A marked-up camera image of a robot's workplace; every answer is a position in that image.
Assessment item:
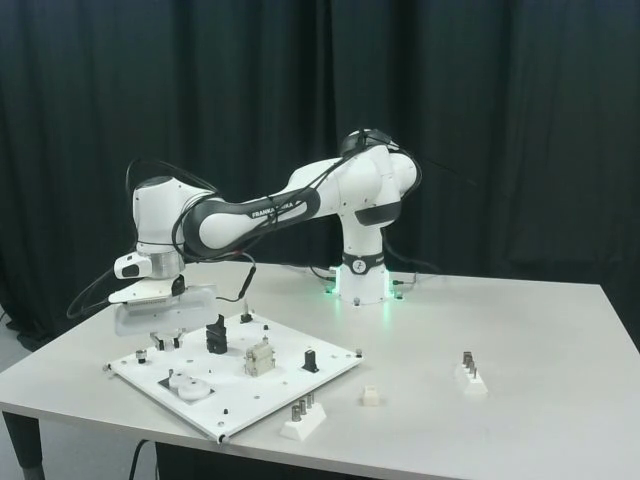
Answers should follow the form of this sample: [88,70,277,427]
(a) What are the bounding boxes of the white large gear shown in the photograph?
[180,380,214,403]

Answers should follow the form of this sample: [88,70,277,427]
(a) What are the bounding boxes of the thick black base cable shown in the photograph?
[382,233,444,276]

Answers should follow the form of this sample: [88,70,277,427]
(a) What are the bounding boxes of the thin black rod red tag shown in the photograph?
[219,249,259,303]

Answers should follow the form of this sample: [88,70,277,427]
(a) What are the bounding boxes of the flat white mounting plate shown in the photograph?
[108,279,184,305]

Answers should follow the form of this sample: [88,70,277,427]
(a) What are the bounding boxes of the black curtains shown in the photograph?
[0,0,640,334]

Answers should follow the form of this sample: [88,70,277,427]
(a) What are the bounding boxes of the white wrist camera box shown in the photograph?
[113,253,151,280]

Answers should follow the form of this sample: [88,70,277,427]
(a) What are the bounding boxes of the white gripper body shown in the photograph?
[113,284,219,337]

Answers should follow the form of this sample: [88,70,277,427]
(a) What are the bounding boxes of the white square peg holder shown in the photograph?
[453,362,489,397]

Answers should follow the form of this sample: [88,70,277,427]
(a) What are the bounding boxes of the dark grey table leg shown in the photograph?
[2,410,45,480]

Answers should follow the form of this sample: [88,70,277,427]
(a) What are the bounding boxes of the black cabinet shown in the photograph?
[154,439,281,480]

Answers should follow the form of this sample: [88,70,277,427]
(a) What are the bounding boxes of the white round peg holder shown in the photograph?
[279,407,329,442]

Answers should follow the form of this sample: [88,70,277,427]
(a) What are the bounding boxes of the white task board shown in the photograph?
[102,313,365,444]

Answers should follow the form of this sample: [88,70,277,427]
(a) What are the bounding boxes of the black D-SUB plug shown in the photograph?
[204,313,229,356]

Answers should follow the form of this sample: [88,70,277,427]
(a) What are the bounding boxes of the black hanging cable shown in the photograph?
[130,438,154,480]

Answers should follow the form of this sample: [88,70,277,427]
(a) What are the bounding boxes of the beige waterproof plug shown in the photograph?
[243,339,277,377]

